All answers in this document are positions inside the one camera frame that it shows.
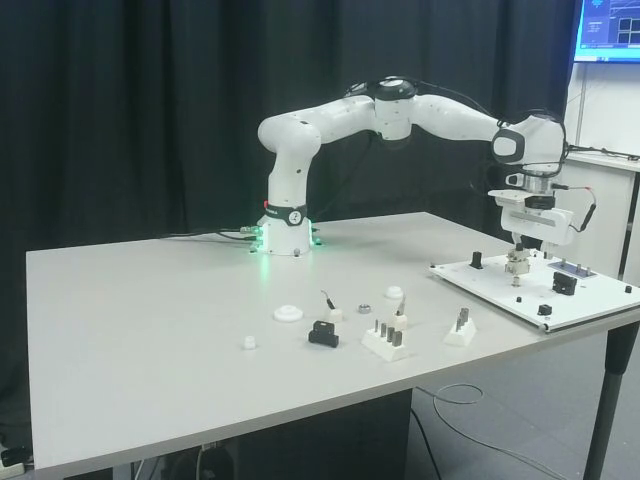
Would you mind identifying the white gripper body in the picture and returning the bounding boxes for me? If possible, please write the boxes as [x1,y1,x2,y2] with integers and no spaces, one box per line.
[501,208,575,248]

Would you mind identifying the flat white mounting plate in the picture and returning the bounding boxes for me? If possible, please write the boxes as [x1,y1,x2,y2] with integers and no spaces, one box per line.
[486,188,534,206]

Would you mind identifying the white cabinet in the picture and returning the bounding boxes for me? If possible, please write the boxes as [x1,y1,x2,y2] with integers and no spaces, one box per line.
[564,148,640,282]

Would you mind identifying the white task board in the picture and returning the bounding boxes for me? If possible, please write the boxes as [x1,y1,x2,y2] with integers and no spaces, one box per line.
[428,249,640,334]

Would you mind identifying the white round peg holder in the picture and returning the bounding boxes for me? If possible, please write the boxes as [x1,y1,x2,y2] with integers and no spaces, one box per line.
[442,319,481,348]

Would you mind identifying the black table leg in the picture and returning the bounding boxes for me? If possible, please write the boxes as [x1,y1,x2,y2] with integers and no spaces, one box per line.
[583,327,631,480]

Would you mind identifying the white square peg holder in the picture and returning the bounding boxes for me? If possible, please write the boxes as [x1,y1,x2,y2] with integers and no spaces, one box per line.
[360,329,413,363]

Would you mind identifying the blue screen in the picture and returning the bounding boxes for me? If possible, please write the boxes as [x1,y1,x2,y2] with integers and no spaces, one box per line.
[572,0,640,65]

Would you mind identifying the white large gear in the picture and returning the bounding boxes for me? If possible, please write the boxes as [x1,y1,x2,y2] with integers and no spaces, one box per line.
[272,302,303,323]

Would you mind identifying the black curtain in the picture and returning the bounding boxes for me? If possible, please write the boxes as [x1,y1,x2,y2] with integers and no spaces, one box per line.
[0,0,584,454]

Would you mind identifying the thin black rod on wire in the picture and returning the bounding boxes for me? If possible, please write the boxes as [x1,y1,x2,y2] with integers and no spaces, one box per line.
[554,183,600,233]

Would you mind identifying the grey floor cable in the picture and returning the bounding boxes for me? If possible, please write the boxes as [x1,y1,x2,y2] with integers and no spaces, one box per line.
[413,383,589,480]

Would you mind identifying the black base cable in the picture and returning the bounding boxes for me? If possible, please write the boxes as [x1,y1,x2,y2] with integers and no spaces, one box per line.
[168,226,264,244]

